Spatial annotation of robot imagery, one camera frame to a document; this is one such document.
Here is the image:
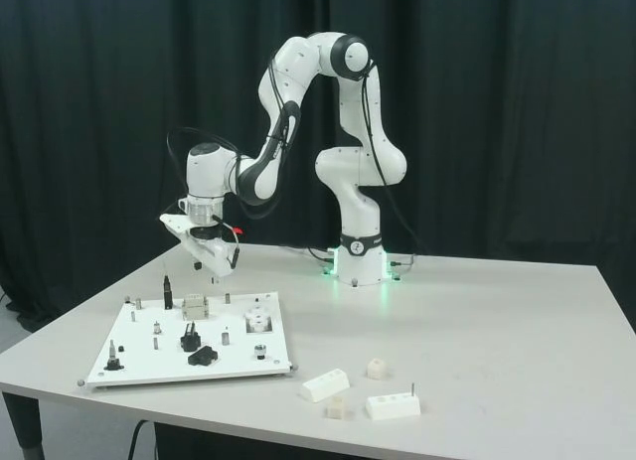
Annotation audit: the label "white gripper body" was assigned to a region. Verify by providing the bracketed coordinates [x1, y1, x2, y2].
[178, 233, 237, 280]

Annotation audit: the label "long white peg holder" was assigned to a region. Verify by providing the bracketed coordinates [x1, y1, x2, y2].
[365, 392, 422, 421]
[298, 370, 352, 404]

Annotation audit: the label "beige metal connector block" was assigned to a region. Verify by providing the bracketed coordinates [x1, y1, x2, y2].
[181, 294, 211, 322]

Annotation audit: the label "flat white mounting plate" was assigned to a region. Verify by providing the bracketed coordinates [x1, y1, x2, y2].
[158, 213, 195, 234]

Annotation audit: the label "black D-SUB plug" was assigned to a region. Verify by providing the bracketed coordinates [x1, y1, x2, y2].
[179, 322, 204, 354]

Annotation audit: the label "low black plug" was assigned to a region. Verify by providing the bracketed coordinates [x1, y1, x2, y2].
[187, 347, 220, 367]

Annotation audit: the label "white task board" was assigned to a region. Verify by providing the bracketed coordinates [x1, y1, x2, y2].
[79, 290, 299, 389]

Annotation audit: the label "grey and black plug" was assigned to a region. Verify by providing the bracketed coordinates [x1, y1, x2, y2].
[103, 339, 124, 373]

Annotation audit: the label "black box under table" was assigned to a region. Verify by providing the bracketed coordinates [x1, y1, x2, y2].
[153, 422, 319, 460]

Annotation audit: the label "black curtains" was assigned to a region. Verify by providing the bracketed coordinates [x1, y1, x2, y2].
[0, 0, 636, 315]

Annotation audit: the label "dark table leg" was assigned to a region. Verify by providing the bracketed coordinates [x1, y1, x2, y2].
[1, 390, 45, 460]

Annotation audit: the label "silver wrist ring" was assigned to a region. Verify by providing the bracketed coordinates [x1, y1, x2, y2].
[188, 197, 225, 228]

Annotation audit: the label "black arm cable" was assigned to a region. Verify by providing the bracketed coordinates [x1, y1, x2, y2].
[166, 57, 398, 218]

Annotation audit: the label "black floor cable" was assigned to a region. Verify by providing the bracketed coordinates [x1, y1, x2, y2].
[129, 418, 153, 460]

